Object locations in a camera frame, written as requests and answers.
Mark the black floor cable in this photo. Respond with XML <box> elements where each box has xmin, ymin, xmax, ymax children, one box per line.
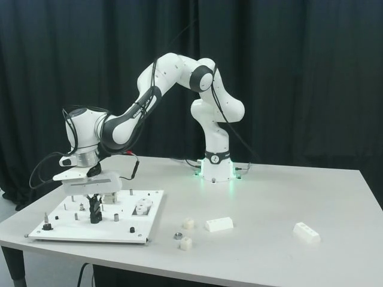
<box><xmin>78</xmin><ymin>262</ymin><xmax>91</xmax><ymax>287</ymax></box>

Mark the long white holder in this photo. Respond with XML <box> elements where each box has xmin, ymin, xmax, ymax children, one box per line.
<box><xmin>204</xmin><ymin>215</ymin><xmax>234</xmax><ymax>233</ymax></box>
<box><xmin>292</xmin><ymin>221</ymin><xmax>321</xmax><ymax>245</ymax></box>

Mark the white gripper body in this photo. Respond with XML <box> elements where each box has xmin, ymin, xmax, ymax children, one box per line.
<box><xmin>63</xmin><ymin>172</ymin><xmax>122</xmax><ymax>197</ymax></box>

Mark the black table leg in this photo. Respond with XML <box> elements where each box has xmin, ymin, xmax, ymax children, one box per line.
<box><xmin>1</xmin><ymin>246</ymin><xmax>26</xmax><ymax>287</ymax></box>

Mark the black box under table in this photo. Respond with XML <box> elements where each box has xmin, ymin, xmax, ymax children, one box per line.
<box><xmin>92</xmin><ymin>262</ymin><xmax>270</xmax><ymax>287</ymax></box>

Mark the metal bolt on black base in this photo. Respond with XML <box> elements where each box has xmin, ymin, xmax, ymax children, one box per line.
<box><xmin>41</xmin><ymin>212</ymin><xmax>54</xmax><ymax>232</ymax></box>

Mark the white task board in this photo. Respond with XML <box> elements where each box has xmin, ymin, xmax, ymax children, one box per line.
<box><xmin>25</xmin><ymin>189</ymin><xmax>166</xmax><ymax>246</ymax></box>

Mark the thin black rod red tag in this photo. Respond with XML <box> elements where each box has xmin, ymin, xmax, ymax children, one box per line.
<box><xmin>119</xmin><ymin>150</ymin><xmax>140</xmax><ymax>181</ymax></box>

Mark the black curtain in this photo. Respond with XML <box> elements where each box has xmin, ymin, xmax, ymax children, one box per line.
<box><xmin>0</xmin><ymin>0</ymin><xmax>383</xmax><ymax>212</ymax></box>

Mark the black D-SUB plug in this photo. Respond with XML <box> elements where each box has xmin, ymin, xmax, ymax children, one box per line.
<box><xmin>88</xmin><ymin>194</ymin><xmax>104</xmax><ymax>225</ymax></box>

